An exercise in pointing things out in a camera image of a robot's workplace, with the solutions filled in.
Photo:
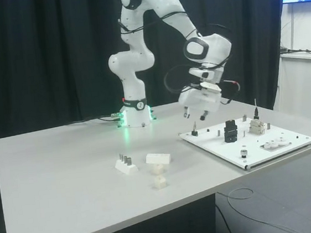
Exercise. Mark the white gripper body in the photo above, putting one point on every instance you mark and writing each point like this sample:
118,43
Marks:
195,99

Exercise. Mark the large metal round peg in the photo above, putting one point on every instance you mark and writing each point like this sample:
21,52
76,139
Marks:
127,161

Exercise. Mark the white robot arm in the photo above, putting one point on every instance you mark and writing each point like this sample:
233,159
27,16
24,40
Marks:
128,69

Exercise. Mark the round metal bolt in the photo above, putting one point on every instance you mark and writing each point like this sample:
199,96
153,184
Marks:
243,154

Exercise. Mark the grey metal square peg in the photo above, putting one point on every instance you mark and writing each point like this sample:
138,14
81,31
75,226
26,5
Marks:
267,126

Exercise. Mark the medium metal round peg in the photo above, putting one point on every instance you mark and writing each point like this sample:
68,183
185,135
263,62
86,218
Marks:
123,159

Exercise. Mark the small metal round peg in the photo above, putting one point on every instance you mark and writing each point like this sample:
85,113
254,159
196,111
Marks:
120,157

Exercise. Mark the white peg holder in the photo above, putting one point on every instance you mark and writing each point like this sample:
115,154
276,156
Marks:
126,168

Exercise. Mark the small black plug with pin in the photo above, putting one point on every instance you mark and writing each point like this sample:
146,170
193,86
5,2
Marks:
194,131

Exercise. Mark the black D-SUB plug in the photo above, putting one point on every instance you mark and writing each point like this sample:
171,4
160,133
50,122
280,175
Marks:
230,132

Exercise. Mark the long empty white holder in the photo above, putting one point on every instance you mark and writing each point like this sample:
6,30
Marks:
158,158

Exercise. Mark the beige metal connector block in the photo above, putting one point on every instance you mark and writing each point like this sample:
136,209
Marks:
257,127

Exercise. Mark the small white cube holder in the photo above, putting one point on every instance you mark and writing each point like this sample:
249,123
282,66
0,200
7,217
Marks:
161,182
157,169

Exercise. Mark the white task board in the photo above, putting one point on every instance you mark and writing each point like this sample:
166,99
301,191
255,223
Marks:
259,150

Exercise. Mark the white small gear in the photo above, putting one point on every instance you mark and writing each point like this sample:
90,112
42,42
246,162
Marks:
268,146

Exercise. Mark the white medium gear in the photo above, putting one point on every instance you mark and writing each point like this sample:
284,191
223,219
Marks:
274,144

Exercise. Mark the white large gear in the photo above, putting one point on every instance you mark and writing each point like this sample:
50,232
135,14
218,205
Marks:
282,141

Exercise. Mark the white cabinet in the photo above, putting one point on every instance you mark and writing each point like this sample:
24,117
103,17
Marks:
302,87

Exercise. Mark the black curtain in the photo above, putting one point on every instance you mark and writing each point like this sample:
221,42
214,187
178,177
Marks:
41,64

